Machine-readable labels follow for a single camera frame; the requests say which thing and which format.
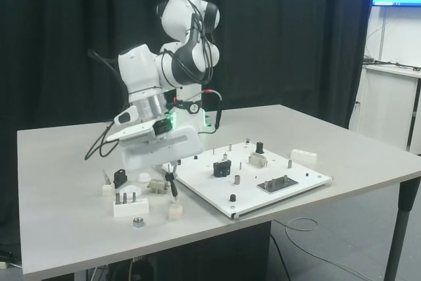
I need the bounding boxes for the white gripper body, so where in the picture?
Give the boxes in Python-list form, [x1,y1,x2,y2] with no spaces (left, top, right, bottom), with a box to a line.
[119,125,204,174]

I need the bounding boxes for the black USB plug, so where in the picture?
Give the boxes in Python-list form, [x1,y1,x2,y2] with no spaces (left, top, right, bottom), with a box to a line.
[165,171,181,203]

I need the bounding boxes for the beige D-SUB plug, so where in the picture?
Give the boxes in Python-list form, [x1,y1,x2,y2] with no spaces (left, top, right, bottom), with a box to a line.
[145,179,167,193]

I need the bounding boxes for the white large gear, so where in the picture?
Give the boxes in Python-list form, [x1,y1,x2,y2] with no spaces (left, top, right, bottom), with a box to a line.
[118,184,144,200]

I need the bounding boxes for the white round plug holder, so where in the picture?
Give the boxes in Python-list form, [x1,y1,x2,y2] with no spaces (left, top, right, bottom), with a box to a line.
[168,203,184,220]

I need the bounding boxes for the white peg holder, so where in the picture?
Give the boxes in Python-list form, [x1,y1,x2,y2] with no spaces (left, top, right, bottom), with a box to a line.
[112,197,151,218]

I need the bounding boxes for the white task board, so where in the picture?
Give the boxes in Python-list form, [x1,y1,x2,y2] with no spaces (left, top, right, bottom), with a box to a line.
[164,141,333,220]

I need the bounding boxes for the white empty holder block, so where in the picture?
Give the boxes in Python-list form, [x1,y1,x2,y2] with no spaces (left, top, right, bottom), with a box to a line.
[289,148,318,163]

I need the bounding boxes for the black curtain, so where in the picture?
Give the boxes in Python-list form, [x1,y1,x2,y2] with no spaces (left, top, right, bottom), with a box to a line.
[0,0,376,255]

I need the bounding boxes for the white cabinet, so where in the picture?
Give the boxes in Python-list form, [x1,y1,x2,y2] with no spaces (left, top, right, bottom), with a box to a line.
[348,62,421,155]

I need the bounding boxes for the black table leg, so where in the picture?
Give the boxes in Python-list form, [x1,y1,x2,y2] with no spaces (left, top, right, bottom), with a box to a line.
[384,180,417,281]

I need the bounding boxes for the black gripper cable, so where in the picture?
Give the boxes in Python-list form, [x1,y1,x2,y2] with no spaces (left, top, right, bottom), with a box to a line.
[84,49,132,161]

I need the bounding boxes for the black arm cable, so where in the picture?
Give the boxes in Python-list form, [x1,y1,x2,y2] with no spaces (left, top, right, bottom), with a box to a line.
[164,0,218,84]

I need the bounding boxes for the black floor cable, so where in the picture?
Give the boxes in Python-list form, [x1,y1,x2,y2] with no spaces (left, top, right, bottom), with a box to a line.
[269,234,289,281]

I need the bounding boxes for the grey floor cable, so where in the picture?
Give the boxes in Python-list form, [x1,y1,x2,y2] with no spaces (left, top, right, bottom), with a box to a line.
[284,217,392,281]

